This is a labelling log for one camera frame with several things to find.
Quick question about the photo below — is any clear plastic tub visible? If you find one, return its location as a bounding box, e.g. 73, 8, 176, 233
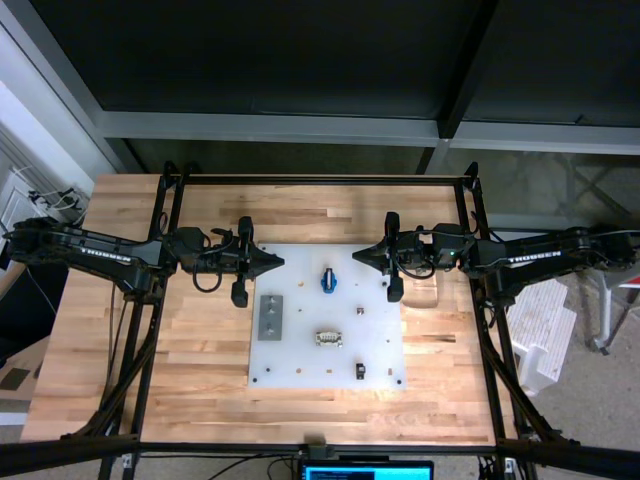
399, 259, 446, 310

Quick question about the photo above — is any white cable bundle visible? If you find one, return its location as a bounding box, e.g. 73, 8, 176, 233
22, 184, 89, 219

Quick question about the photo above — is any black wall post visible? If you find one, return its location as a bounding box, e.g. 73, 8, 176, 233
437, 0, 501, 144

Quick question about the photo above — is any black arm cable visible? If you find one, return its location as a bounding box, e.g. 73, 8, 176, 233
192, 265, 224, 294
399, 262, 437, 282

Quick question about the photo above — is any cardboard box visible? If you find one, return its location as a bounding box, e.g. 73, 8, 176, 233
0, 334, 51, 401

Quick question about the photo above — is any laptop screen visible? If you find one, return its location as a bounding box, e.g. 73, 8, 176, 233
298, 459, 435, 480

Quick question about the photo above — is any grey metal chair base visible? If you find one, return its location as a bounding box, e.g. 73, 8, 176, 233
592, 272, 640, 356

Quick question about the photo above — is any grey metal plate with pegs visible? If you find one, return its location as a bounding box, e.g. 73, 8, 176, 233
256, 293, 287, 343

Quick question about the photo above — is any grey metal wall frame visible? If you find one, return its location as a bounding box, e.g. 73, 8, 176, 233
0, 0, 640, 171

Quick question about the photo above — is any white plastic step stool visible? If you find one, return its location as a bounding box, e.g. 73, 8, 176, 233
503, 277, 571, 399

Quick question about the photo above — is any black table frame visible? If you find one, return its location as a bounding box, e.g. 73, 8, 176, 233
0, 159, 640, 480

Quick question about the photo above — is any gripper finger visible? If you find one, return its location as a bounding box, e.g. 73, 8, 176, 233
252, 260, 286, 281
351, 235, 387, 258
252, 242, 286, 263
351, 255, 388, 277

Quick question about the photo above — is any white taskboard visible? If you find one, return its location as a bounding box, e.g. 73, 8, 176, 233
248, 242, 408, 390

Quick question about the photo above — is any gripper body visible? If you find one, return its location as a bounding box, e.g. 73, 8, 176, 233
204, 215, 257, 308
382, 212, 434, 304

